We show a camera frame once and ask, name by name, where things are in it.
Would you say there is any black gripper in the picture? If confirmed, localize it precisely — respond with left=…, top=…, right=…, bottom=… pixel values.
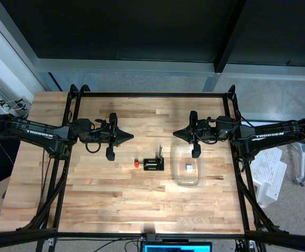
left=99, top=113, right=134, bottom=161
left=173, top=110, right=213, bottom=159

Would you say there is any clear plastic container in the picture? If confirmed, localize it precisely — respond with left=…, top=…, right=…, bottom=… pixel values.
left=170, top=144, right=205, bottom=188

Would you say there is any black vise with orange knob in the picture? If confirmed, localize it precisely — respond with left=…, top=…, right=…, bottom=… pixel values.
left=134, top=156, right=165, bottom=171

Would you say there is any white step stool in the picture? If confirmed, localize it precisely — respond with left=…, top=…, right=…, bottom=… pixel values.
left=249, top=149, right=289, bottom=208

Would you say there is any laptop with blue screen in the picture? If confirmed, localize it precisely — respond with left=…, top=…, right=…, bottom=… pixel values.
left=142, top=241, right=213, bottom=252

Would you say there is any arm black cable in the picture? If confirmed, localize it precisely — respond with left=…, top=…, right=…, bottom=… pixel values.
left=197, top=117, right=244, bottom=144
left=85, top=118, right=108, bottom=154

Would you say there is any black metal frame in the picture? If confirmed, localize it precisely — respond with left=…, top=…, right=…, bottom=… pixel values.
left=0, top=83, right=305, bottom=252

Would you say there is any black table-level camera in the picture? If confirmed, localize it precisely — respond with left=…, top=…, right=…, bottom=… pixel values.
left=145, top=232, right=159, bottom=243

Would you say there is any bundle of loose cables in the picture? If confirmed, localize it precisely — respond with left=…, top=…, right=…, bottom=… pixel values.
left=0, top=97, right=29, bottom=111

